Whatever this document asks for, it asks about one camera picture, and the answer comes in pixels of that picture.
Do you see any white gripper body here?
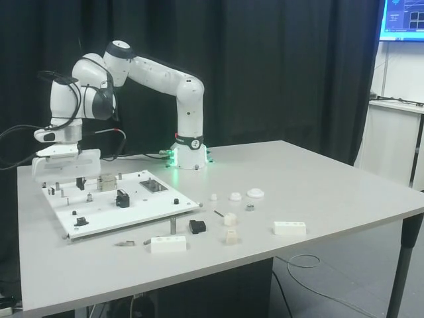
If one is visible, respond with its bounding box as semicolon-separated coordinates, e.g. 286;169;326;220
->
31;148;101;182

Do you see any long white peg holder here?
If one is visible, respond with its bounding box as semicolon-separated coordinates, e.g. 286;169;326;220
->
273;221;307;236
150;235;188;254

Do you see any white task board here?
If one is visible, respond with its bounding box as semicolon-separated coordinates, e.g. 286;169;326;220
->
41;169;201;240

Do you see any black D-SUB plug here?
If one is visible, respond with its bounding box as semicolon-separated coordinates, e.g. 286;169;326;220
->
188;219;207;235

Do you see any black curtain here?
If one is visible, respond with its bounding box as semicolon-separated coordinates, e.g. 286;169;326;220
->
0;0;388;176

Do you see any white cabinet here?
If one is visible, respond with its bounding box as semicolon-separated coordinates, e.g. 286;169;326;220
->
356;98;424;192

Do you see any dark table leg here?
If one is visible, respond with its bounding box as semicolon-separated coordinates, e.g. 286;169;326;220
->
386;211;419;318

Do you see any blue screen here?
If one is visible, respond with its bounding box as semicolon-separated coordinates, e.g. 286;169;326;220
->
378;0;424;43

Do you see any black base cable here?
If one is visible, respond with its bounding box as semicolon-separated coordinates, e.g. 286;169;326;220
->
101;151;173;162

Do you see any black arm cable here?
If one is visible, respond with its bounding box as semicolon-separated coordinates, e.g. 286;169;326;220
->
0;70;121;170

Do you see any black floor cable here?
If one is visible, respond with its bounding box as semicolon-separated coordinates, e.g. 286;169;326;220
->
271;270;301;318

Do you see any grey floor cable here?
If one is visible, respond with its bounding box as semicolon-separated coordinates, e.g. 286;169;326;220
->
286;254;394;318

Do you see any black cable on cabinet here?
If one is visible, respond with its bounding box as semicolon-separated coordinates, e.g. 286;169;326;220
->
369;95;424;107

